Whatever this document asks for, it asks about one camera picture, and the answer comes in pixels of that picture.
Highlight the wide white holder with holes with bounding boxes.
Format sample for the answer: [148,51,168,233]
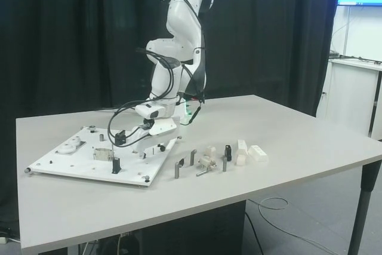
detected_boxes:
[247,145,270,164]

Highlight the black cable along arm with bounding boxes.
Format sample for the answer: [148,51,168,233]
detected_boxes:
[158,0,208,100]

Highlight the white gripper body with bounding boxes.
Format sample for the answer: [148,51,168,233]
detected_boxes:
[128,124,179,156]

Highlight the beige plug with metal parts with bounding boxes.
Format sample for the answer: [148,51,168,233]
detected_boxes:
[198,156,217,173]

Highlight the black table leg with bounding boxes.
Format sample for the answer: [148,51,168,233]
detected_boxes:
[353,161,378,255]

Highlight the white task board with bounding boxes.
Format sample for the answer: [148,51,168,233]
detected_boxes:
[24,124,183,189]

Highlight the black cable to wrist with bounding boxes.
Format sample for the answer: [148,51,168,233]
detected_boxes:
[107,99,156,148]

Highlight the white large gear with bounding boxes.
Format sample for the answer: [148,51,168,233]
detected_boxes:
[57,144,76,155]

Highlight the black curtains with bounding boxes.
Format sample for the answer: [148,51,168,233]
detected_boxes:
[0,0,344,122]

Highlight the black floor cable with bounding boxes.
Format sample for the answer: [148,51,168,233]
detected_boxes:
[244,211,271,255]

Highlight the grey floor cable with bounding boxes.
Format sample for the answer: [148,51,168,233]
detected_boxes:
[258,196,356,255]

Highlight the thin black rod on wire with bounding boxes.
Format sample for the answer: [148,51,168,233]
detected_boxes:
[189,103,204,125]

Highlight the white cabinet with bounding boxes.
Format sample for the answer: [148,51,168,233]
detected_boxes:
[315,54,382,142]

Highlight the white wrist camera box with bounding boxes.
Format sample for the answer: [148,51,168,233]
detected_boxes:
[135,103,168,120]

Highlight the long white holder with holes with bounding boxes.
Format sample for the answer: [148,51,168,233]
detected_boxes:
[236,139,249,156]

